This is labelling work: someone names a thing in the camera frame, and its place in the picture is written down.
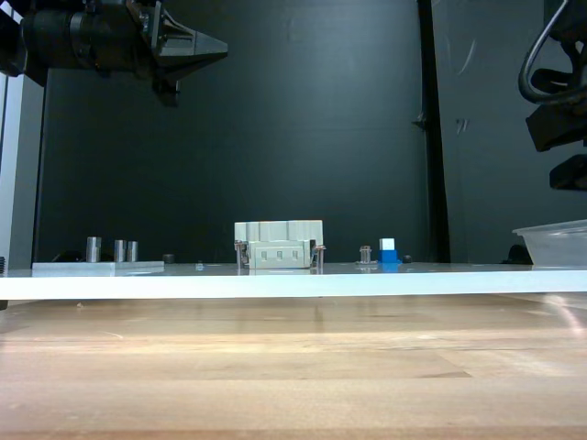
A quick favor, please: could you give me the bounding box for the grey metal desk frame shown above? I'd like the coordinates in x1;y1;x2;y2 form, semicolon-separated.
0;71;47;270

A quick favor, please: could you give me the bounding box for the blue socket with white cap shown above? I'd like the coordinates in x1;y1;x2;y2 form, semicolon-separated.
377;236;404;267

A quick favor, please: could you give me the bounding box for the black table frame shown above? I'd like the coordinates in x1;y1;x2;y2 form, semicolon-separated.
411;0;450;265

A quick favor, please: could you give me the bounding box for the white board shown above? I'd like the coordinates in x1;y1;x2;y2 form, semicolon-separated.
0;261;587;302

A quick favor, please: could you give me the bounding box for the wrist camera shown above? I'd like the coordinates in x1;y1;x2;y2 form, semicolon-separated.
524;103;587;154

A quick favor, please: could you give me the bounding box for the clear plastic tub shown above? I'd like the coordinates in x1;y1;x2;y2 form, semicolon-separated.
511;218;587;270

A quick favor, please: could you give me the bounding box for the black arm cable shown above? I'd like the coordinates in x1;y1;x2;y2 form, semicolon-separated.
517;0;587;105

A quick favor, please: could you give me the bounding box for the beige connector base housing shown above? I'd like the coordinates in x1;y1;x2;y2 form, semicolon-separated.
233;218;327;274

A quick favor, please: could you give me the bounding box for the small threaded metal connector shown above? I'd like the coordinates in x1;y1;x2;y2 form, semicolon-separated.
354;245;379;270

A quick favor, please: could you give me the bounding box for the grey aluminium plate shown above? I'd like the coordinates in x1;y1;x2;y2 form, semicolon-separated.
31;259;166;277

